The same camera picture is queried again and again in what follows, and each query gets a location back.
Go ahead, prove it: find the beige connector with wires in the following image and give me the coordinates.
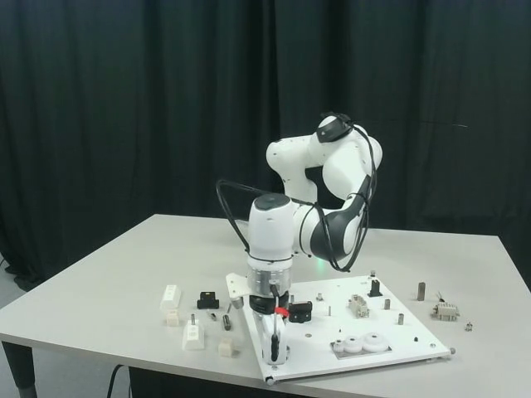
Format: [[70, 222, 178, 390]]
[[431, 292, 455, 321]]

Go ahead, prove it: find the beige multi-pin connector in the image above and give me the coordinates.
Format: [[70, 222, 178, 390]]
[[347, 294, 365, 321]]

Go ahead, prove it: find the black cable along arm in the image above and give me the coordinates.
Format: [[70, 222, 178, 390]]
[[314, 112, 382, 273]]

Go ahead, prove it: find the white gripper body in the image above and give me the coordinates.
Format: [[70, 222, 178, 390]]
[[253, 311, 289, 366]]

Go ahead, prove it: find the white large gear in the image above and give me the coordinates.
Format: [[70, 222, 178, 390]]
[[362, 332, 389, 354]]

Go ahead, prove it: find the white holder with peg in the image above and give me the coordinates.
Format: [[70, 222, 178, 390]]
[[182, 323, 206, 352]]

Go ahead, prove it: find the black curtain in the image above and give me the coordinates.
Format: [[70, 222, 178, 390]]
[[0, 0, 531, 287]]

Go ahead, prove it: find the black looping cable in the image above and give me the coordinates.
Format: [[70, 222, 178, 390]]
[[215, 178, 270, 255]]

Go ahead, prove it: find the white holder block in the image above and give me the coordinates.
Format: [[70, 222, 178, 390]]
[[159, 284, 183, 311]]

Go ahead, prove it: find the black cable under table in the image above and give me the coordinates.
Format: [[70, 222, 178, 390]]
[[107, 363, 130, 398]]

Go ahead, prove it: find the black D-SUB plug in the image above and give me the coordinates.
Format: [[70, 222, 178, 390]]
[[196, 290, 220, 310]]

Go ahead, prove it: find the flat white mounting plate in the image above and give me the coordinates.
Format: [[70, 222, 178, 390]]
[[225, 273, 254, 310]]

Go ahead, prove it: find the white task board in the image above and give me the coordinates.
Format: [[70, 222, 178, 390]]
[[241, 273, 457, 383]]

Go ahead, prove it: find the black plug block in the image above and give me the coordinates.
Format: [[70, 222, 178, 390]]
[[289, 301, 313, 324]]

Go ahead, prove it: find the black table leg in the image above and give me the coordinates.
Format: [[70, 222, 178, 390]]
[[1, 340, 35, 398]]

